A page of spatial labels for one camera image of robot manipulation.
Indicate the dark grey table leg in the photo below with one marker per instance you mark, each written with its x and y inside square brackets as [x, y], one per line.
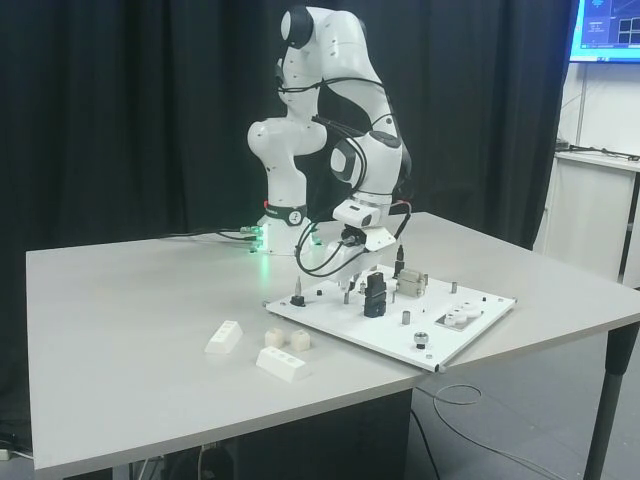
[612, 400]

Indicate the black upright plug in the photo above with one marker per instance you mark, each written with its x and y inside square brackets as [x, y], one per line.
[400, 260]

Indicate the white large gear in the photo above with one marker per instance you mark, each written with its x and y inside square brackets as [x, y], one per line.
[472, 310]

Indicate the black curtain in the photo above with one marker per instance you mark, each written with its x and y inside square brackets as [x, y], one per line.
[100, 100]

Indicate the blue screen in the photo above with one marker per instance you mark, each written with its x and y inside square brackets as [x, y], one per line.
[607, 30]

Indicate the white mounting plate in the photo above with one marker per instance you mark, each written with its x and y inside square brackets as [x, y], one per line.
[379, 238]

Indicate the white holder with round holes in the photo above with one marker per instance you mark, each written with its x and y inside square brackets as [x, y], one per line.
[282, 365]

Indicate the small white cube holder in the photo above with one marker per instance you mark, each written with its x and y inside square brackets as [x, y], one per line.
[274, 338]
[299, 340]

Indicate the white holder with square holes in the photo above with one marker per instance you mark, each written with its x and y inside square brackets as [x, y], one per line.
[223, 338]

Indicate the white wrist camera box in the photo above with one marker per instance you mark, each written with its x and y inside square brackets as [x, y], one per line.
[355, 213]

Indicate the white cabinet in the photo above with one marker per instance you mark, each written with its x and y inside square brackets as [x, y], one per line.
[590, 215]

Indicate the white task board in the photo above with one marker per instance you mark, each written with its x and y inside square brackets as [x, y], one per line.
[350, 325]

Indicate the metal bolt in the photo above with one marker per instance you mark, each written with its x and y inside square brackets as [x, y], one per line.
[421, 340]

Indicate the white medium gear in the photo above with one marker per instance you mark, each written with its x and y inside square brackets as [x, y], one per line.
[462, 318]

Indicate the black D-SUB plug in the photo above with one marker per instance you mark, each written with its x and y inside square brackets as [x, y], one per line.
[375, 297]

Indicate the white small gear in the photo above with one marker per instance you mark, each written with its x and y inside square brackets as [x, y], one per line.
[451, 320]

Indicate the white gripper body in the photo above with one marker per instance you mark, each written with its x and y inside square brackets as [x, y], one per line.
[350, 262]

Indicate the metal BNC plug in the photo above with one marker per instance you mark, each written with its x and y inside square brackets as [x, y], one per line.
[298, 287]

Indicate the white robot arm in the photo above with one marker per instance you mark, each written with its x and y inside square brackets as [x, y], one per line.
[350, 55]

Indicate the thick metal round peg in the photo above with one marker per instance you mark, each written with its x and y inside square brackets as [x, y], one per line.
[406, 318]

